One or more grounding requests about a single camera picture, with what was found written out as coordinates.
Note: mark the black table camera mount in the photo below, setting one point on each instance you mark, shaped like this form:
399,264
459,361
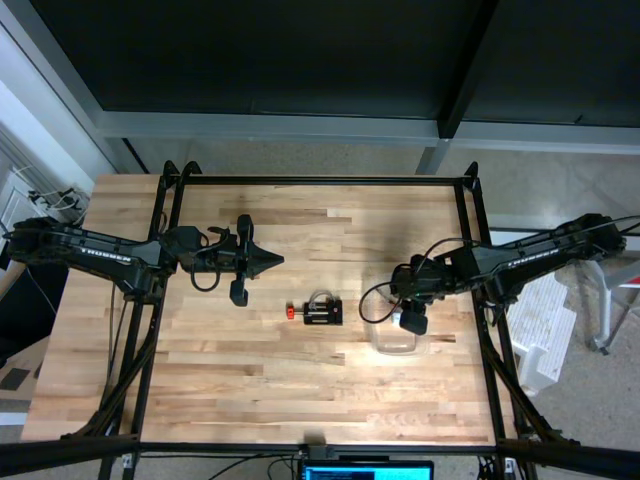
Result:
316,446

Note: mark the white step stool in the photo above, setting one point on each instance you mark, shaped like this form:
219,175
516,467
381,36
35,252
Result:
542,330

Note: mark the black vise with red knob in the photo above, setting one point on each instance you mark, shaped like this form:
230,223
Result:
325,315

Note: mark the black metal rig frame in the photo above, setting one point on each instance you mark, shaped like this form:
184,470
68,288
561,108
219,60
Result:
320,180

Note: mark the brown cardboard box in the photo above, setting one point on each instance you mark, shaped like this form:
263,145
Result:
25,360

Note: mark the black case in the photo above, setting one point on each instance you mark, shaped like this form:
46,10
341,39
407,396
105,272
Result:
25,310

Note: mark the grey metal chair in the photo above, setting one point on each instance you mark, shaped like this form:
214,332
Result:
604,320

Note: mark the black wall pillar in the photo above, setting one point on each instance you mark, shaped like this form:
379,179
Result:
452,120

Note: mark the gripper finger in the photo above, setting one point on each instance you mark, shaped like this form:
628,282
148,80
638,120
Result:
262,265
262,255

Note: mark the power strip with plugs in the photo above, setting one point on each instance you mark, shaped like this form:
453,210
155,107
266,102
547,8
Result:
60,205

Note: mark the screen with blue edge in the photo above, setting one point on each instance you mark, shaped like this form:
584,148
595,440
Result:
365,472

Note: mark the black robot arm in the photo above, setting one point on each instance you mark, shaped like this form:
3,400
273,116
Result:
530,260
100,252

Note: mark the grey wall ledge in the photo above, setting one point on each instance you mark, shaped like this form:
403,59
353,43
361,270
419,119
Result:
300,125

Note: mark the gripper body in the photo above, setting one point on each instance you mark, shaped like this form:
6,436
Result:
222,257
417,280

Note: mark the clear plastic container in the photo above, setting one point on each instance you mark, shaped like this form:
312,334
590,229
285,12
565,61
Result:
395,345

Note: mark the small white frame bracket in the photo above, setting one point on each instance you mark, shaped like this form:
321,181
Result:
127,460
509,465

